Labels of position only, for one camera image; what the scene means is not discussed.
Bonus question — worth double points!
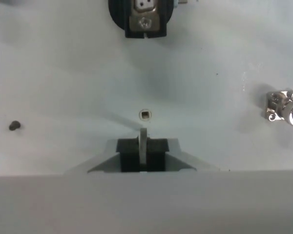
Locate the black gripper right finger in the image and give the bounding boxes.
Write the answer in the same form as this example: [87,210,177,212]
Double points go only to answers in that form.
[146,138,221,173]

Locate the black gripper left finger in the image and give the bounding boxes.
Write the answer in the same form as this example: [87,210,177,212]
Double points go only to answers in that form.
[63,138,141,174]

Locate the metal square peg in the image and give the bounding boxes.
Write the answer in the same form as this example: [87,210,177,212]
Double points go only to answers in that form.
[139,127,148,166]

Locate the white task board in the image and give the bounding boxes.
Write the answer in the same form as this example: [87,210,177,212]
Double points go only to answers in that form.
[0,0,293,177]

